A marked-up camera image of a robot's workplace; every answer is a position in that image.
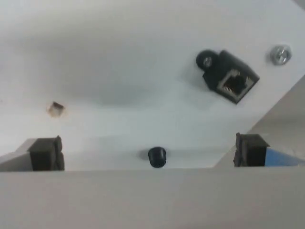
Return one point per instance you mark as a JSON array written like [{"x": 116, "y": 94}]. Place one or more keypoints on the white task board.
[{"x": 119, "y": 71}]

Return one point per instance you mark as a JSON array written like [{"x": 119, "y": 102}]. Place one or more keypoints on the dark metal round peg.
[{"x": 156, "y": 156}]

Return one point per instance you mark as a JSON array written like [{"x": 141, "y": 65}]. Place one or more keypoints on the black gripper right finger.
[{"x": 252, "y": 152}]

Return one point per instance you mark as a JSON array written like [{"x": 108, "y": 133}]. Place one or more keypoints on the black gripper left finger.
[{"x": 43, "y": 155}]

